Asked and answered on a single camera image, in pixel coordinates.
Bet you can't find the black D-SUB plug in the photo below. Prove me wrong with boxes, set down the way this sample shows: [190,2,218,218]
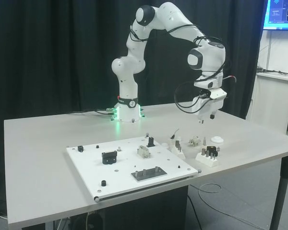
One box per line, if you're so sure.
[205,144,218,157]

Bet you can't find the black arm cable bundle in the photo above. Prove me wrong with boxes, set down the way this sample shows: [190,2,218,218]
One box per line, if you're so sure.
[129,23,231,74]

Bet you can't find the black curtain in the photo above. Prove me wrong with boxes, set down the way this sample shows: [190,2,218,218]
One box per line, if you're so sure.
[0,0,266,209]

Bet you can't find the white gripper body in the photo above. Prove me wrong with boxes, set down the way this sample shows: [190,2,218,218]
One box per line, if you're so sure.
[191,95,226,120]

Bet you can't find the black floor cable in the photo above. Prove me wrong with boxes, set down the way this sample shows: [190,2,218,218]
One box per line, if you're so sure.
[187,183,275,230]

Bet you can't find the blue screen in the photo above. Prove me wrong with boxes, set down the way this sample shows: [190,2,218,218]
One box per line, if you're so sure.
[263,0,288,31]

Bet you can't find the dark table leg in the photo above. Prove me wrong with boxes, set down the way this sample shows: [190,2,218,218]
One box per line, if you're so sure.
[269,152,288,230]

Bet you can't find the white cabinet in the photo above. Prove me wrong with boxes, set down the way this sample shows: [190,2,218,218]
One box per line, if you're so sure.
[244,69,288,139]

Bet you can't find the white large gear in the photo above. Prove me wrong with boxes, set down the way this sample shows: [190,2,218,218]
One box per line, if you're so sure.
[211,135,225,145]

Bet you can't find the black box under table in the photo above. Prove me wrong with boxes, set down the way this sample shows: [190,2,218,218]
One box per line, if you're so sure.
[88,184,189,230]

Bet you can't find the white task board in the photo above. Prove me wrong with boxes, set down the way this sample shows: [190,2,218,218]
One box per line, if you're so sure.
[66,135,203,202]

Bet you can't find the silver wrist ring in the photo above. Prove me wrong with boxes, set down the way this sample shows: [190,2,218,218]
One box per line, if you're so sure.
[199,73,224,83]

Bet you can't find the white peg holder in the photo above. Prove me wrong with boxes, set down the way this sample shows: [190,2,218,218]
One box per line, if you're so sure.
[168,141,186,159]
[195,153,219,168]

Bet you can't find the black looped wrist cable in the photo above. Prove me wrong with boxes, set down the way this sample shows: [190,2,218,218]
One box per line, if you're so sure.
[173,81,203,114]

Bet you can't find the black base cables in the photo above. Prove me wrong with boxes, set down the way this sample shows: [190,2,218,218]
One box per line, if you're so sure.
[72,108,119,119]

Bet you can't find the flat white plate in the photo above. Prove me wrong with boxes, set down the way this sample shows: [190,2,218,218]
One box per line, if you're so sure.
[209,88,228,100]

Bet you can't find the small white camera box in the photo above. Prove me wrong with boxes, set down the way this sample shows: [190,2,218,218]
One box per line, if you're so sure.
[193,80,223,90]

